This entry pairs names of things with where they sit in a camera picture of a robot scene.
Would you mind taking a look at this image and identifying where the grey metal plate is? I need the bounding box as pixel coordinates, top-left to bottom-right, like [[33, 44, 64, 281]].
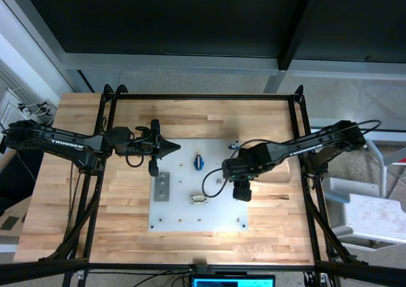
[[154, 171, 171, 203]]

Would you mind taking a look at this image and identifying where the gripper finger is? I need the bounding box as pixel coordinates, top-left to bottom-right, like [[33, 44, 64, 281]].
[[159, 135, 182, 148], [159, 146, 182, 158]]

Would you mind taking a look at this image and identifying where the white cable bundle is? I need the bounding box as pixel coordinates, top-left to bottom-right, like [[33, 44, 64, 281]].
[[12, 88, 56, 124]]

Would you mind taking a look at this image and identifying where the white plastic step stool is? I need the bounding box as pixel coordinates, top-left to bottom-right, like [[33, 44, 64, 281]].
[[323, 176, 406, 253]]

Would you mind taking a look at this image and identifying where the black table camera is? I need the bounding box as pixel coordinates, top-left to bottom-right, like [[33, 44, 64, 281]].
[[189, 258, 213, 274]]

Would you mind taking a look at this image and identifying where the white mounting board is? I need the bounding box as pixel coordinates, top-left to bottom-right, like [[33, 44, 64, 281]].
[[147, 137, 249, 234]]

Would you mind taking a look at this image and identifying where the laptop screen with blue edge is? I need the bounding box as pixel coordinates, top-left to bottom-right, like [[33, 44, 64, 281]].
[[189, 274, 276, 287]]

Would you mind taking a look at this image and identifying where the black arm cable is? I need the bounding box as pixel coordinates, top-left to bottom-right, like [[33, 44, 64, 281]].
[[202, 168, 232, 199], [124, 147, 144, 168]]

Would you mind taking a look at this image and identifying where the clear plastic tub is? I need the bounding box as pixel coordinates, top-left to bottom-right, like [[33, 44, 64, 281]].
[[244, 155, 293, 184]]

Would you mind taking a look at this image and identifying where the blue clamp with silver plug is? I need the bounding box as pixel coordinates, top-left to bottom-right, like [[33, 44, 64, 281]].
[[191, 154, 206, 171]]

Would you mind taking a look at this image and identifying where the black metal frame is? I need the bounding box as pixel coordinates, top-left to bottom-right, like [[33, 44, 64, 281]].
[[0, 83, 406, 287]]

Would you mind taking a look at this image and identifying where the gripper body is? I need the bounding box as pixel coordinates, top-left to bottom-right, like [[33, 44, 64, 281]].
[[139, 119, 161, 178], [232, 180, 252, 203]]

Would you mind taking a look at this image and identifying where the brown cardboard box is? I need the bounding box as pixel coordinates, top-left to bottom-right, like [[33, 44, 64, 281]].
[[0, 195, 32, 237]]

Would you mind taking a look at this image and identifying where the white tube chair frame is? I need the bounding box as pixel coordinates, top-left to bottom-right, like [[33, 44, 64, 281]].
[[364, 139, 406, 199]]

